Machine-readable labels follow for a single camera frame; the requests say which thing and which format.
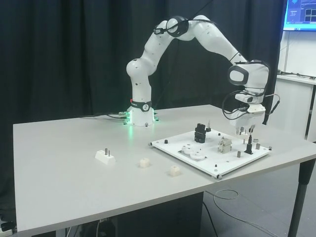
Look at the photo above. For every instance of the black curtains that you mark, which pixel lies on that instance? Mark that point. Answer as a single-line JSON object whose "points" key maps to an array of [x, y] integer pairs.
{"points": [[61, 61]]}

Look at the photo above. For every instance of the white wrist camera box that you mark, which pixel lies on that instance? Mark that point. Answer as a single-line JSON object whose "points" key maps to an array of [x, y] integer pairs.
{"points": [[244, 98]]}

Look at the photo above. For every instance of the white cabinet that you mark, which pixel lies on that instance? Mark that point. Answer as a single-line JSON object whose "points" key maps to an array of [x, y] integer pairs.
{"points": [[293, 103]]}

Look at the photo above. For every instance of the small grey plug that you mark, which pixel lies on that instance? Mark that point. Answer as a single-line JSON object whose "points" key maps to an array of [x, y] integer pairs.
{"points": [[209, 127]]}

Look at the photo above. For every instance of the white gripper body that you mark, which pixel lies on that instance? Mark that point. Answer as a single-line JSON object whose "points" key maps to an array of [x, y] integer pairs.
{"points": [[244, 119]]}

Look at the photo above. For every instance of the black table leg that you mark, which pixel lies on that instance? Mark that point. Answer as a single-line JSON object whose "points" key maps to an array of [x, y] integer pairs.
{"points": [[302, 187]]}

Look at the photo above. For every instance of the white medium gear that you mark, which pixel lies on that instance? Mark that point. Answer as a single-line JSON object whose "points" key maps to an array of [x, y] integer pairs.
{"points": [[186, 150]]}

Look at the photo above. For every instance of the black D-SUB plug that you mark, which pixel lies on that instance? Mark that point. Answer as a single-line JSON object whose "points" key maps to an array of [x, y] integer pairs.
{"points": [[200, 134]]}

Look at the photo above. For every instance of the metal connector block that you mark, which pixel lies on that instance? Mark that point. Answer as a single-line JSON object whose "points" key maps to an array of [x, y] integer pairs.
{"points": [[225, 145]]}

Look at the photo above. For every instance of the white two-peg holder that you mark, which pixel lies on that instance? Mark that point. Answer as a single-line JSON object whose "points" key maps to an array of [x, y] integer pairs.
{"points": [[105, 159]]}

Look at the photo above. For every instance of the white peg holder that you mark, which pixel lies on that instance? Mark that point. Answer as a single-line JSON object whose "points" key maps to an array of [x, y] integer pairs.
{"points": [[243, 135]]}

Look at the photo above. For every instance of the white task board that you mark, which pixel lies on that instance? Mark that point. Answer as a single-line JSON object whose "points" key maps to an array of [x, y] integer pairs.
{"points": [[172, 148]]}

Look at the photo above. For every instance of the small cream holder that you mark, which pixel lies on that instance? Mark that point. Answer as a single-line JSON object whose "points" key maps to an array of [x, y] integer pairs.
{"points": [[175, 171], [145, 163]]}

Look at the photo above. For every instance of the white large gear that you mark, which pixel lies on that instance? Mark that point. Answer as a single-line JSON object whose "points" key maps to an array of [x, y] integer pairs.
{"points": [[197, 156]]}

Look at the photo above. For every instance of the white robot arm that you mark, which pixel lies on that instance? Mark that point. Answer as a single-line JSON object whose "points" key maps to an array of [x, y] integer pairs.
{"points": [[145, 56]]}

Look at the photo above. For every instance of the blue screen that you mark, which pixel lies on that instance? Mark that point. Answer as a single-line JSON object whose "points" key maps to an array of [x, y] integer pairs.
{"points": [[300, 14]]}

